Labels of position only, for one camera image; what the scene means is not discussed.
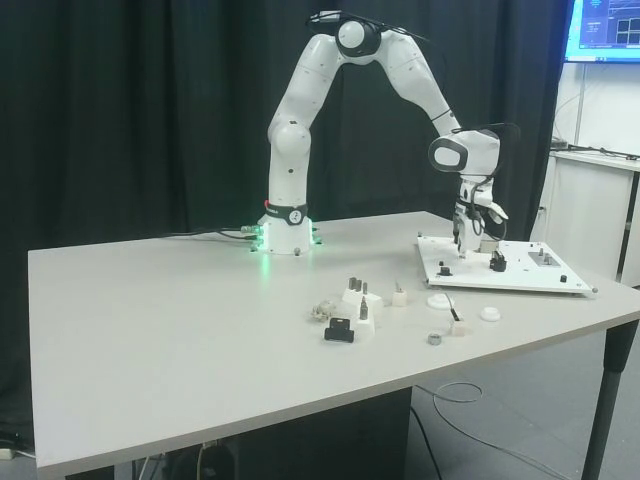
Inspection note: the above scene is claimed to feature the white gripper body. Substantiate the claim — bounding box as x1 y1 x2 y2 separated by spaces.
455 202 485 251

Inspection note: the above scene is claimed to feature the white task board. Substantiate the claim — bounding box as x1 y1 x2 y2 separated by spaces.
415 234 600 301

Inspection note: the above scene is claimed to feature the white cabinet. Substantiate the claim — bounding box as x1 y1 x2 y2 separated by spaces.
529 149 640 289

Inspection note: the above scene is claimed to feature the white tall plug holder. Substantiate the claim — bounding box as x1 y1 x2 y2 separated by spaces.
341 287 385 315

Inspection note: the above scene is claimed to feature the white wedge peg holder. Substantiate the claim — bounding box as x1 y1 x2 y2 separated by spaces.
348 308 377 339

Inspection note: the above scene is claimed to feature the black D-SUB plug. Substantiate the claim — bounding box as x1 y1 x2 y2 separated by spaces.
323 315 357 346

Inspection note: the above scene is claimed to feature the clear Ethernet plug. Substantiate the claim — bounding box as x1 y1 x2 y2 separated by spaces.
305 297 335 321

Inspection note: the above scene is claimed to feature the black table leg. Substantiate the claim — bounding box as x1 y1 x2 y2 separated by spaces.
582 319 640 480

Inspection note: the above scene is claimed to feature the blue screen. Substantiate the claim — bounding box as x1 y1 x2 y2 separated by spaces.
564 0 640 65

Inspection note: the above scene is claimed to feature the black curtain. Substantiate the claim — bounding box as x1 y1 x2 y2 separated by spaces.
0 0 571 446

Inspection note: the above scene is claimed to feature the grey floor cable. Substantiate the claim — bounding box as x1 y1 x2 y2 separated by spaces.
417 381 569 480

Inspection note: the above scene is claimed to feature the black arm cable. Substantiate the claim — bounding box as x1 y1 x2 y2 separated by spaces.
306 9 520 239

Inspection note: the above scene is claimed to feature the black base cable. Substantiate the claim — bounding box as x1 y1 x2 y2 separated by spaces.
167 227 264 246

